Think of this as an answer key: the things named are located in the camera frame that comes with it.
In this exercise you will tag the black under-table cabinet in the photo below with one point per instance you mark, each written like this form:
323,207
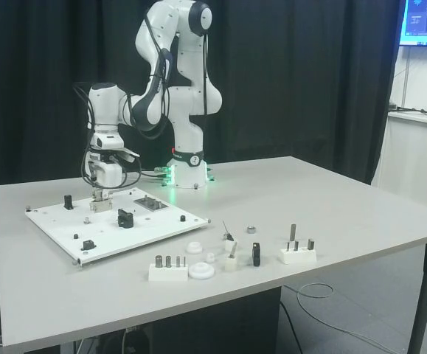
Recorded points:
198,324

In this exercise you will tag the white cabinet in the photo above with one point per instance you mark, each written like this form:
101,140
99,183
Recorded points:
412,158

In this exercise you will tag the blue monitor screen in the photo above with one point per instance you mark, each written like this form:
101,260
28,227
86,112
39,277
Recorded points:
425,22

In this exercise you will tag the grey waterproof plug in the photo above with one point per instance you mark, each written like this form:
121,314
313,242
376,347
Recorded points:
100,198

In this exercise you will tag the white medium gear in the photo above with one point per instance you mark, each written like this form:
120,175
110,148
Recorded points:
194,248

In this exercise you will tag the large metal square peg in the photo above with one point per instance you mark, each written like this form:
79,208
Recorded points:
311,245

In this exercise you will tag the dark grey table leg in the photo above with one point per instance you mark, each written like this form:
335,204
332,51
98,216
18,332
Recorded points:
425,295

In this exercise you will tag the large metal round peg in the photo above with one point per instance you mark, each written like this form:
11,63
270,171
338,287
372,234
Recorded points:
159,260

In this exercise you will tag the metal USB plug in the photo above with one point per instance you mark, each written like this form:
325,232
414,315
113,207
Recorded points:
233,250

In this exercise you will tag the white small gear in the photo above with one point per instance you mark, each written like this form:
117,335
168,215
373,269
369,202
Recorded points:
209,257

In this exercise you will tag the medium metal round peg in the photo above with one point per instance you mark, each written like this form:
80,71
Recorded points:
168,261

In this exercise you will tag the white large gear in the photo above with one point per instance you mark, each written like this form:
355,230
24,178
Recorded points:
201,272

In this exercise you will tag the black curtain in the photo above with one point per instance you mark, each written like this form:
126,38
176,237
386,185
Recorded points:
51,73

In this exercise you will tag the white round peg holder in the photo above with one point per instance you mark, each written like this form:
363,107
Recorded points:
167,274

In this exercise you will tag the small metal square peg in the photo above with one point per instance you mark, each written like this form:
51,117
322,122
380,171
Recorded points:
288,246

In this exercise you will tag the tall metal square peg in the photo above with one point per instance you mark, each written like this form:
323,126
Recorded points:
293,232

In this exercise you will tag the round metal BNC plug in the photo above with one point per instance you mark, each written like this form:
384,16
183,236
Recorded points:
250,230

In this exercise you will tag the white square peg holder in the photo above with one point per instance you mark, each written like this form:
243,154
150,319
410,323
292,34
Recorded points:
297,256

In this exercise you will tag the small white plug holder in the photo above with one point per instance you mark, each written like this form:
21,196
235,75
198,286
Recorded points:
229,245
231,264

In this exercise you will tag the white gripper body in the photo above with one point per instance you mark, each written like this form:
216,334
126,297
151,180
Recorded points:
108,177

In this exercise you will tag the white task board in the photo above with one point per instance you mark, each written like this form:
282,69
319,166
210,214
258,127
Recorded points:
99,236

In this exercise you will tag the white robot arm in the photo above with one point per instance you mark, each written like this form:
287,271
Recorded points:
191,110

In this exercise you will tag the black D-SUB plug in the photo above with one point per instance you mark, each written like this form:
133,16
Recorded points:
256,254

